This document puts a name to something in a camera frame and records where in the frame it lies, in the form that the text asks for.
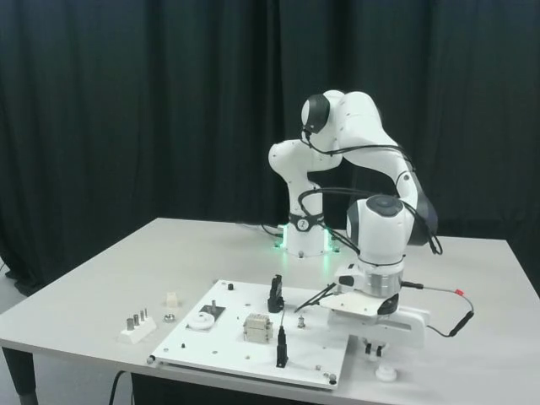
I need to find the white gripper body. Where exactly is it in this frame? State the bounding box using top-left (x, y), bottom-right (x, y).
top-left (328, 304), bottom-right (432, 351)

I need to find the white large gear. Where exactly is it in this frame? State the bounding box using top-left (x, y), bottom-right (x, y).
top-left (188, 314), bottom-right (215, 335)

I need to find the flat white mounting plate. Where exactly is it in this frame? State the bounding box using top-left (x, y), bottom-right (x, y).
top-left (319, 293), bottom-right (390, 318)

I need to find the black Ethernet plug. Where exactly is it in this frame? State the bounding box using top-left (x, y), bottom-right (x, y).
top-left (273, 312), bottom-right (290, 369)

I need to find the black D-SUB plug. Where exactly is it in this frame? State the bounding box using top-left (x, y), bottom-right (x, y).
top-left (266, 273), bottom-right (285, 315)

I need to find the beige waterproof plug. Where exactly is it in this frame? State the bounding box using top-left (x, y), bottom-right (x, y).
top-left (242, 313), bottom-right (268, 343)

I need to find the white task board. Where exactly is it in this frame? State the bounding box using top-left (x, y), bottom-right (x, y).
top-left (145, 278), bottom-right (354, 381)

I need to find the white peg holder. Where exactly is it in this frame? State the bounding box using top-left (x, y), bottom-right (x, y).
top-left (116, 318), bottom-right (158, 345)

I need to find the dark table leg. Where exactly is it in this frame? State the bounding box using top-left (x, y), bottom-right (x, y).
top-left (0, 346), bottom-right (34, 405)

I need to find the black curtain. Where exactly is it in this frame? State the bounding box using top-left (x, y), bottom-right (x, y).
top-left (0, 0), bottom-right (540, 292)

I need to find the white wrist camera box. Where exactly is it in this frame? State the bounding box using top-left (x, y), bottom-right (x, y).
top-left (334, 263), bottom-right (369, 297)

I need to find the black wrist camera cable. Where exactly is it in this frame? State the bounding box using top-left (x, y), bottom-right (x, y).
top-left (294, 284), bottom-right (339, 314)

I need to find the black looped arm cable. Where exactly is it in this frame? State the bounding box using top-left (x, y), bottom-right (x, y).
top-left (294, 186), bottom-right (373, 221)

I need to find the black base cable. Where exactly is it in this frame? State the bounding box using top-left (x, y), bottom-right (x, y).
top-left (258, 222), bottom-right (292, 240)

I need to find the black floor cable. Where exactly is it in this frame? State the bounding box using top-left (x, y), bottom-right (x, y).
top-left (111, 370), bottom-right (132, 405)

